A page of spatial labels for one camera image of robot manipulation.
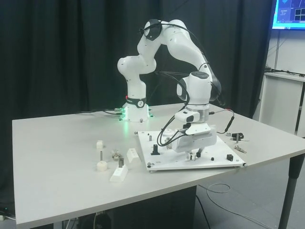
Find long metal plug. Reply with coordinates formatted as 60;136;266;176
234;144;248;154

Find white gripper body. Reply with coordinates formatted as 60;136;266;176
173;130;218;154

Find white task board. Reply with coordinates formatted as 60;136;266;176
137;128;248;172

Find blue screen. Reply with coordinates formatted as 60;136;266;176
271;0;305;31

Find white long peg holder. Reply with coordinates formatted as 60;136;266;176
110;166;129;183

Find white wedge holder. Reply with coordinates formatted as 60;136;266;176
127;148;140;164

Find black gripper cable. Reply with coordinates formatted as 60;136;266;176
157;116;191;146

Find black curtain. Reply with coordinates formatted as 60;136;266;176
0;0;274;125

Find white cabinet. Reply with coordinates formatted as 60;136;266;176
258;71;305;139

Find black table leg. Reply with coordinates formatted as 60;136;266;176
278;152;301;229

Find grey floor cable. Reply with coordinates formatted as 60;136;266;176
195;183;279;229

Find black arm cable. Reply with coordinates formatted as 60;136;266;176
139;21;226;107

